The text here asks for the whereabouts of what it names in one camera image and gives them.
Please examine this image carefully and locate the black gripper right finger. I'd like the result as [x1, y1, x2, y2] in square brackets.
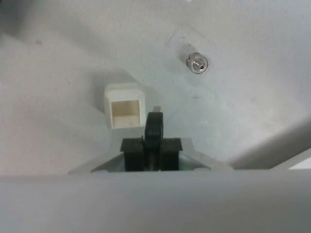
[160, 137, 234, 172]

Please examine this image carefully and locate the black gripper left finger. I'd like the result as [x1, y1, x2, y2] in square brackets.
[91, 137, 146, 172]

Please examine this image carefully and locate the white square holder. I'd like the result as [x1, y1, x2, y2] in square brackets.
[104, 83, 146, 131]

